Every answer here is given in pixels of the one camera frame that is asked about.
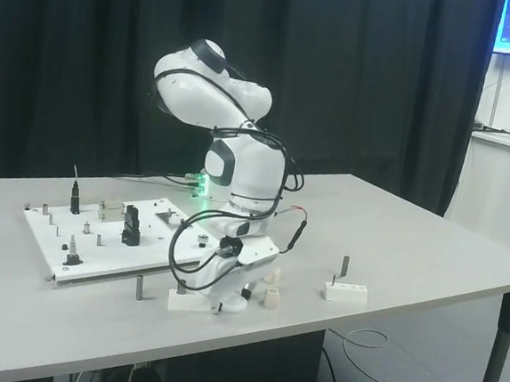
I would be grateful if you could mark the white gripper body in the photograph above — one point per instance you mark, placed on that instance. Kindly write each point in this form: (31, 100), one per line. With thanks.
(214, 277)

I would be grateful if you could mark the white large gear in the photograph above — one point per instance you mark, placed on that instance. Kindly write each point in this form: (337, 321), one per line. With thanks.
(233, 305)

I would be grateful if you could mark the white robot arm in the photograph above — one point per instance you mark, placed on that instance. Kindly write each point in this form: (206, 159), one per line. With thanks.
(248, 163)

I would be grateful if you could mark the cream small holder block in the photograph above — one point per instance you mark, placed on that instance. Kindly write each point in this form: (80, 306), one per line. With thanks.
(274, 275)
(273, 298)

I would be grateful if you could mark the white peg holder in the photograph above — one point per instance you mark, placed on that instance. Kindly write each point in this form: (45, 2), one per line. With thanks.
(346, 294)
(187, 303)

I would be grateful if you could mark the thick metal round peg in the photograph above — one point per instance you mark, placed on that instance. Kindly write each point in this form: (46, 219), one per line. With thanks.
(180, 288)

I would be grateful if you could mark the metal BNC plug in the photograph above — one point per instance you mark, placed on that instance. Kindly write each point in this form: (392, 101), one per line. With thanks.
(202, 241)

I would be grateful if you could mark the white task board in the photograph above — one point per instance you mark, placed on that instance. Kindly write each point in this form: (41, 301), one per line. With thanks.
(142, 252)

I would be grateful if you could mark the black D-SUB plug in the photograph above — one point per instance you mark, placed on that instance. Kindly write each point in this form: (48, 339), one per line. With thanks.
(131, 229)

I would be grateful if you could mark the dark metal square peg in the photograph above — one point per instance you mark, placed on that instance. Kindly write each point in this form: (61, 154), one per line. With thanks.
(345, 267)

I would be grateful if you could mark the metal bolt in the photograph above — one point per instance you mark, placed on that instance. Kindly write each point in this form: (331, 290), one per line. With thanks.
(72, 253)

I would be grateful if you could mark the black waterproof plug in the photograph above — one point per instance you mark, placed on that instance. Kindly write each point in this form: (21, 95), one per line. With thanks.
(74, 199)

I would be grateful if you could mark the black curtain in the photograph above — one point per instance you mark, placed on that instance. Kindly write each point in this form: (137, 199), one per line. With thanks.
(69, 72)

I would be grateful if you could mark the white cabinet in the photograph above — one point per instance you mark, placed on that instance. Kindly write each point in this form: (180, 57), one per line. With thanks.
(496, 190)

